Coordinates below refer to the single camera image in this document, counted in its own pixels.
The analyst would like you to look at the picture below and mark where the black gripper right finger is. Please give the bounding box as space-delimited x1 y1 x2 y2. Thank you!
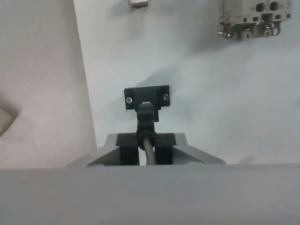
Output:
153 133 226 165

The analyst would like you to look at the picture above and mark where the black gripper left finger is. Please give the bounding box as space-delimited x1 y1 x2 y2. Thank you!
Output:
87 133 141 166

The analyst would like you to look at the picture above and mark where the black USB plug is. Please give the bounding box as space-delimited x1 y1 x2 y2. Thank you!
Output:
135 101 157 166

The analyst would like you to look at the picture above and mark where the white task board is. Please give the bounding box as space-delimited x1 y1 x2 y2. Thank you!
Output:
74 0 300 165

